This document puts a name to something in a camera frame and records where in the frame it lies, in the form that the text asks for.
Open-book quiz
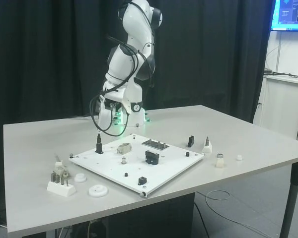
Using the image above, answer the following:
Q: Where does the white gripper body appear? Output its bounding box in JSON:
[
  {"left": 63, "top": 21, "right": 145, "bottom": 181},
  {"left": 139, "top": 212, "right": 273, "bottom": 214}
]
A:
[{"left": 98, "top": 108, "right": 114, "bottom": 131}]

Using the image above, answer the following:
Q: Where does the grey waterproof plug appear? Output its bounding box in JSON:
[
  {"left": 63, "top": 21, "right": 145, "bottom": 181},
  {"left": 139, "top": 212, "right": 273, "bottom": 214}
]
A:
[{"left": 54, "top": 165, "right": 71, "bottom": 178}]

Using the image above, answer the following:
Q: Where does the white medium gear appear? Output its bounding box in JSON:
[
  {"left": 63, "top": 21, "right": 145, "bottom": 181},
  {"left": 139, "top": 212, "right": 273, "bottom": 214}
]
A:
[{"left": 74, "top": 173, "right": 88, "bottom": 185}]

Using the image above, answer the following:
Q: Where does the white large gear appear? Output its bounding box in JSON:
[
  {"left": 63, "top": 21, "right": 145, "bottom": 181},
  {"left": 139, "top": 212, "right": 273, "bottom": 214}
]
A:
[{"left": 88, "top": 185, "right": 109, "bottom": 198}]

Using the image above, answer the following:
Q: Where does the white task board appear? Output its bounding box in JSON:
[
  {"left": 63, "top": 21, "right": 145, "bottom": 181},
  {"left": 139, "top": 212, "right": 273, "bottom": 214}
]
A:
[{"left": 69, "top": 133, "right": 206, "bottom": 198}]

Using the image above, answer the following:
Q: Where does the black curtain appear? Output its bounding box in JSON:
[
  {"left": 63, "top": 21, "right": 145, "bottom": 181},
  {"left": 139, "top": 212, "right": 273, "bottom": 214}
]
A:
[{"left": 0, "top": 0, "right": 276, "bottom": 219}]

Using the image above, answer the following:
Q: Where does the white square peg holder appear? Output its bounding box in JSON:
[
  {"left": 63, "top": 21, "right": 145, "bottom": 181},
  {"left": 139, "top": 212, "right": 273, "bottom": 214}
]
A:
[{"left": 46, "top": 180, "right": 77, "bottom": 198}]

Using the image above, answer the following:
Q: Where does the white cabinet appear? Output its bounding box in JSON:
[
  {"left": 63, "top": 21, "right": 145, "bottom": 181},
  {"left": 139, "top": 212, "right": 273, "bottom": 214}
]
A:
[{"left": 253, "top": 73, "right": 298, "bottom": 144}]

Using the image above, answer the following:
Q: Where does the dark grey table leg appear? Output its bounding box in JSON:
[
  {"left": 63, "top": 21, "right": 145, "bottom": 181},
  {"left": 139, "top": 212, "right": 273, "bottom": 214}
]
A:
[{"left": 279, "top": 158, "right": 298, "bottom": 238}]

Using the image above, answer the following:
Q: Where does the blue screen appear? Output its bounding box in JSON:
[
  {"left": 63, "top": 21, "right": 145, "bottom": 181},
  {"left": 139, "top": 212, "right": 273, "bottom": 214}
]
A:
[{"left": 270, "top": 0, "right": 298, "bottom": 32}]

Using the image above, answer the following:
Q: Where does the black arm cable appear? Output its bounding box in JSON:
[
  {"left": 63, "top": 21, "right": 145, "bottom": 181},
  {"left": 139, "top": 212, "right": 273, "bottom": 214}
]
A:
[{"left": 89, "top": 0, "right": 157, "bottom": 137}]

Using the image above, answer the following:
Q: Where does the black base cable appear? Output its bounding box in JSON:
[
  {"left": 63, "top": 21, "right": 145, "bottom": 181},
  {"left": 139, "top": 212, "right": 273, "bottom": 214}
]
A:
[{"left": 69, "top": 113, "right": 94, "bottom": 119}]

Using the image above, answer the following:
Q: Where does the grey floor cable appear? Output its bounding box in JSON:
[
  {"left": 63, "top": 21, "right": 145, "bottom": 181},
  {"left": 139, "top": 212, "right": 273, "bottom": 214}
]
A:
[{"left": 196, "top": 190, "right": 240, "bottom": 238}]

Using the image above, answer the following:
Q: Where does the black floor cable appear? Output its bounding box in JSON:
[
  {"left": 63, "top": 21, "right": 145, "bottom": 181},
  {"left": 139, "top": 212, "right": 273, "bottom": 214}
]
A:
[{"left": 193, "top": 202, "right": 208, "bottom": 238}]

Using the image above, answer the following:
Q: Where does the black cabinet cable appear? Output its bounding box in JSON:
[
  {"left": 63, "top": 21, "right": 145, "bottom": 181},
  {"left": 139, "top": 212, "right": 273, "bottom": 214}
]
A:
[{"left": 263, "top": 70, "right": 298, "bottom": 80}]

